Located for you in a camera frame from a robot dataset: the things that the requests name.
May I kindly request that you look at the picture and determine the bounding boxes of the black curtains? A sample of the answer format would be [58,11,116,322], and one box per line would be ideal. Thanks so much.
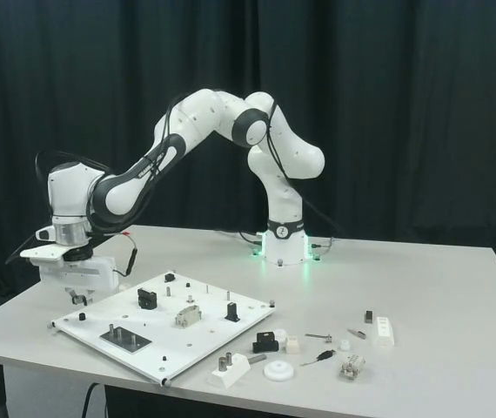
[0,0,496,306]

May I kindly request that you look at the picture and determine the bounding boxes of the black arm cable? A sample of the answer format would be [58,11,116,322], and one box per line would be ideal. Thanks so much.
[33,89,295,239]

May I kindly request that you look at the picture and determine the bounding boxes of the white task board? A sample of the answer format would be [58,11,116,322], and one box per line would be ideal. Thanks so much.
[50,270,278,387]

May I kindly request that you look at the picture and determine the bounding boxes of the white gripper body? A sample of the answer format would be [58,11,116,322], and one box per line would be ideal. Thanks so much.
[40,255,118,294]

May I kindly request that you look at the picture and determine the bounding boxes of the white peg holder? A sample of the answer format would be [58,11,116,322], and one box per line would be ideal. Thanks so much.
[205,352,251,388]

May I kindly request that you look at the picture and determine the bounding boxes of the black base cable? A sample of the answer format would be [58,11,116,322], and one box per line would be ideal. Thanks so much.
[235,229,267,246]
[307,204,345,262]

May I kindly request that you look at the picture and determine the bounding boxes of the white large gear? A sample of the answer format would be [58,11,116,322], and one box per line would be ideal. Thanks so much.
[263,361,295,384]

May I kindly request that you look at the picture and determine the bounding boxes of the black cable under table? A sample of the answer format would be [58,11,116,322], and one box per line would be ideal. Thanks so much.
[83,381,104,418]

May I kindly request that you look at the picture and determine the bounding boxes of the black D-SUB plug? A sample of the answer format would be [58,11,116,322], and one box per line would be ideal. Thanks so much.
[251,331,281,354]

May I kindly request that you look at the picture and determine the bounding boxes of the metal waterproof plug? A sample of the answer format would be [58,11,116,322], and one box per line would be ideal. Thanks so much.
[338,354,361,376]

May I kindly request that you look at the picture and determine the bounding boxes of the white holder with holes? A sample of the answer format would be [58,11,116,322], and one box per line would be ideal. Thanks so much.
[368,316,395,347]

